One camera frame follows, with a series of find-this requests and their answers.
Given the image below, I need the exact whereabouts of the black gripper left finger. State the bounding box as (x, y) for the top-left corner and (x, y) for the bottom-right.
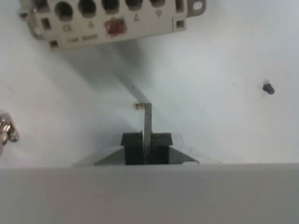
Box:
(93, 132), (144, 166)

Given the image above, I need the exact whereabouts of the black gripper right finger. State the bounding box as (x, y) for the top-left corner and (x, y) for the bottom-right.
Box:
(149, 132), (200, 165)

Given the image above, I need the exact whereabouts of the thin metal square peg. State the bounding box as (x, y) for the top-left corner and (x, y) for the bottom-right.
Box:
(142, 100), (153, 164)

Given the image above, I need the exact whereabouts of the white task board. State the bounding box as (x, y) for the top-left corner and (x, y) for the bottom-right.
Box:
(0, 0), (299, 168)

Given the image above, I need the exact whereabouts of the metal BNC plug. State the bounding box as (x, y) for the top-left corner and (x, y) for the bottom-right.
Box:
(0, 109), (21, 157)

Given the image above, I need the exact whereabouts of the beige waterproof plug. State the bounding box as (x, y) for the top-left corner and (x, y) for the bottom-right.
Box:
(18, 0), (207, 51)

